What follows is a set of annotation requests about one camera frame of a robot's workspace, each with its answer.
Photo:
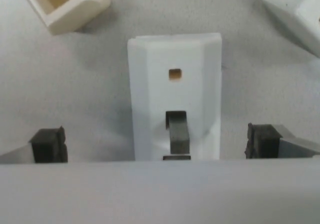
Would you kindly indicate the white square peg holder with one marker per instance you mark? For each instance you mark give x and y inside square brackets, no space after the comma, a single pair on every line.
[150,84]

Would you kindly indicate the small metal square peg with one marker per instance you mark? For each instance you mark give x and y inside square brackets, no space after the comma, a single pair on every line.
[178,139]

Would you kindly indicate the cream hollow holder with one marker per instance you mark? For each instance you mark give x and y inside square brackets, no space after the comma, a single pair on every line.
[82,14]

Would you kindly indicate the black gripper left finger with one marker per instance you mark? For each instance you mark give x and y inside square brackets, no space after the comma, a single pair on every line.
[48,146]

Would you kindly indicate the white round peg holder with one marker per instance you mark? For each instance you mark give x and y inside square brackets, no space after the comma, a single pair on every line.
[280,14]

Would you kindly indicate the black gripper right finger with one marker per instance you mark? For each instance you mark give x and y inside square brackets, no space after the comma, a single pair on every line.
[262,141]

